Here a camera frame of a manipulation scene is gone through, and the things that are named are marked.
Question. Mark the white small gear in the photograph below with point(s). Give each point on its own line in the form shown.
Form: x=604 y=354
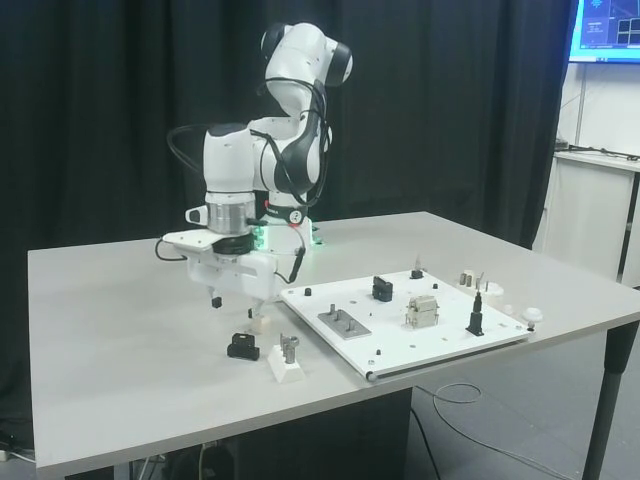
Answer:
x=509 y=309

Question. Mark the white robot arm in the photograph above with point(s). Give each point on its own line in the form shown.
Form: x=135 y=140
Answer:
x=225 y=160

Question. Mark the black D-SUB plug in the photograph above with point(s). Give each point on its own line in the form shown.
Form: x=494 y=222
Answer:
x=242 y=350

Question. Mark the dark table leg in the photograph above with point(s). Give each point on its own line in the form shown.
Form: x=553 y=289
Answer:
x=612 y=390

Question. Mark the metal square peg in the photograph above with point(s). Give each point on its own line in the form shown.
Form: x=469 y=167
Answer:
x=464 y=277

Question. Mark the beige waterproof plug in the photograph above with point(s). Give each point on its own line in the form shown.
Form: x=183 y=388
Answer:
x=422 y=312

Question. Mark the white cabinet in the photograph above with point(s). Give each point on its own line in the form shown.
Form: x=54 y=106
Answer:
x=585 y=215

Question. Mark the flat white mounting plate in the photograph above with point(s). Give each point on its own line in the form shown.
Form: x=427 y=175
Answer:
x=187 y=241

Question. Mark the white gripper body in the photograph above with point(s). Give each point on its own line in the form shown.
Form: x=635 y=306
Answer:
x=235 y=280

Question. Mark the small white holder block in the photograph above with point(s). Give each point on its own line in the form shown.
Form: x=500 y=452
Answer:
x=262 y=327

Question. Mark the thin black rod red tag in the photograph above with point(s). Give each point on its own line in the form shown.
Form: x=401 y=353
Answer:
x=297 y=262

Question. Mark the black curtain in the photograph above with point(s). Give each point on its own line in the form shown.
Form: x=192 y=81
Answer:
x=75 y=100

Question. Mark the metal bolt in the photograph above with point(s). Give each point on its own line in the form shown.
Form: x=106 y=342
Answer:
x=295 y=340

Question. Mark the white peg holder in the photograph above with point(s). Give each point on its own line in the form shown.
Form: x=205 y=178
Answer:
x=286 y=372
x=475 y=289

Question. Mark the white task board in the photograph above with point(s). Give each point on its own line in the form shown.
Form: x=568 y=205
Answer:
x=440 y=350

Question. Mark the black wrist band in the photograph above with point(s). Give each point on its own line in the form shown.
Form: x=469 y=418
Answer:
x=232 y=246

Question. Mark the blue screen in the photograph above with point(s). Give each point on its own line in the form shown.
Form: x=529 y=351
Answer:
x=610 y=30

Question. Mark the white large gear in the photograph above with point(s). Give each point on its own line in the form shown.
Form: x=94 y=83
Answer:
x=494 y=291

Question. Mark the white medium gear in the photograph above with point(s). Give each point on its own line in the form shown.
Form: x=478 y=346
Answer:
x=532 y=314

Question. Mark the white screen post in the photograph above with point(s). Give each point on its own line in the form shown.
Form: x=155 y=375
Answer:
x=586 y=105

